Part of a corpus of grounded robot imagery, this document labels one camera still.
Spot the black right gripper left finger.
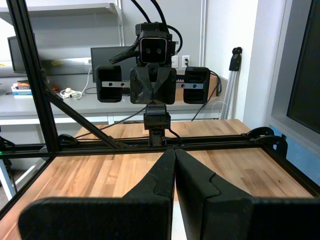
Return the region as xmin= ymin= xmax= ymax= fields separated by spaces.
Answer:
xmin=18 ymin=148 xmax=176 ymax=240

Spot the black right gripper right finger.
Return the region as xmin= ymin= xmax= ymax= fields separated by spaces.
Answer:
xmin=174 ymin=148 xmax=320 ymax=240

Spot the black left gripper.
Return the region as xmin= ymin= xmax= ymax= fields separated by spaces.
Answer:
xmin=96 ymin=64 xmax=211 ymax=105

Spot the grey desk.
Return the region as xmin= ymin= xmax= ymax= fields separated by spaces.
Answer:
xmin=0 ymin=73 xmax=230 ymax=137

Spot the black computer monitor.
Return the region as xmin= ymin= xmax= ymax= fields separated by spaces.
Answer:
xmin=7 ymin=35 xmax=28 ymax=75
xmin=90 ymin=46 xmax=141 ymax=83

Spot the aluminium stand with black head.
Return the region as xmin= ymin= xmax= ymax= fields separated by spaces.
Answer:
xmin=221 ymin=46 xmax=244 ymax=121

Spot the stack of books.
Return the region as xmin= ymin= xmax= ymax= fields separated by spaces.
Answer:
xmin=11 ymin=83 xmax=33 ymax=96

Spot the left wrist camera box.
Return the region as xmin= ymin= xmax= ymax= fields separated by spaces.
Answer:
xmin=138 ymin=36 xmax=168 ymax=64

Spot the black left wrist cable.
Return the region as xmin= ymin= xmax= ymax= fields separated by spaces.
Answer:
xmin=109 ymin=37 xmax=141 ymax=65

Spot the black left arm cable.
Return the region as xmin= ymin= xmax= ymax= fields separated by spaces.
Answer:
xmin=150 ymin=0 xmax=168 ymax=26
xmin=129 ymin=0 xmax=152 ymax=25
xmin=166 ymin=24 xmax=184 ymax=55

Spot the white cable bundle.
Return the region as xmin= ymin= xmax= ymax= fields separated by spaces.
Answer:
xmin=59 ymin=67 xmax=93 ymax=101

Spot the white wall shelf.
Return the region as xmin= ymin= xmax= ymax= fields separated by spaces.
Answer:
xmin=0 ymin=1 xmax=125 ymax=76

